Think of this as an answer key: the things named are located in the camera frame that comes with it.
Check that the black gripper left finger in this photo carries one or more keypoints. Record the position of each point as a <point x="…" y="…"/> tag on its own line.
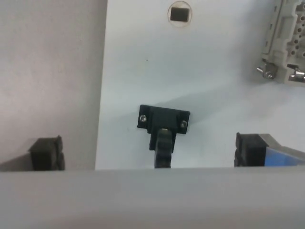
<point x="46" y="152"/>

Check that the white task board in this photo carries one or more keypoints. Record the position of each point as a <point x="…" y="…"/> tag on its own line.
<point x="190" y="71"/>

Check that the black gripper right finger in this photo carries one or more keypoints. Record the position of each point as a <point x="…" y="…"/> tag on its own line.
<point x="250" y="150"/>

